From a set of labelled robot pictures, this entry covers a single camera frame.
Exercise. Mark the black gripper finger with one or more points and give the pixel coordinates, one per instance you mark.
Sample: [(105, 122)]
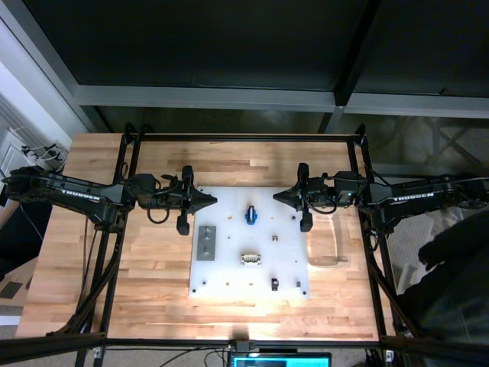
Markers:
[(288, 200), (288, 193), (204, 202), (204, 195)]

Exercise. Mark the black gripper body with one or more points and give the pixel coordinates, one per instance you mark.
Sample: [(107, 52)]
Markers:
[(172, 197), (321, 193)]

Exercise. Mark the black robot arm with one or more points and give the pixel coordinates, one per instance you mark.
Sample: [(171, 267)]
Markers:
[(80, 195), (412, 199)]

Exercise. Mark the silver metal bar clamp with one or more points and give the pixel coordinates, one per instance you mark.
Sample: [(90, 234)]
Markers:
[(206, 251), (206, 232)]

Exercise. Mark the person's hand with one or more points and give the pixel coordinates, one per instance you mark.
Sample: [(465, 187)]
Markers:
[(433, 254)]

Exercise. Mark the clear plastic tub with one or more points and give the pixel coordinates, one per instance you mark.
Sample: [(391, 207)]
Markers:
[(324, 244)]

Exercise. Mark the beige multi-pin connector housing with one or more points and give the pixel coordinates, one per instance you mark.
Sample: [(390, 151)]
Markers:
[(251, 260)]

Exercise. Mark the white task board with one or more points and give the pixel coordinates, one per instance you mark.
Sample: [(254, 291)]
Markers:
[(237, 275)]

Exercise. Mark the black connector socket housing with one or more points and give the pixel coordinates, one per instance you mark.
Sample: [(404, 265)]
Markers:
[(275, 284)]

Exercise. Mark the screen with blue edge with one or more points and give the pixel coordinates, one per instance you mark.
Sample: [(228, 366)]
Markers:
[(279, 362)]

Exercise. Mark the cardboard box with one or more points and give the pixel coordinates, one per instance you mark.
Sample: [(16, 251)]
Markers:
[(26, 283)]

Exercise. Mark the grey metal base plate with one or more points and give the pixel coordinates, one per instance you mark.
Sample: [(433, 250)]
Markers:
[(200, 244)]

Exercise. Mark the black wall post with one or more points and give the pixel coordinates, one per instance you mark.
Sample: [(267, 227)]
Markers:
[(355, 57)]

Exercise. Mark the black aluminium table frame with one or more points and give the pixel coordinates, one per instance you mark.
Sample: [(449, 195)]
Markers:
[(172, 342)]

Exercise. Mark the black table-level camera box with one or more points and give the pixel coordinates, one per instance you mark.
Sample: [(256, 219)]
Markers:
[(242, 345)]

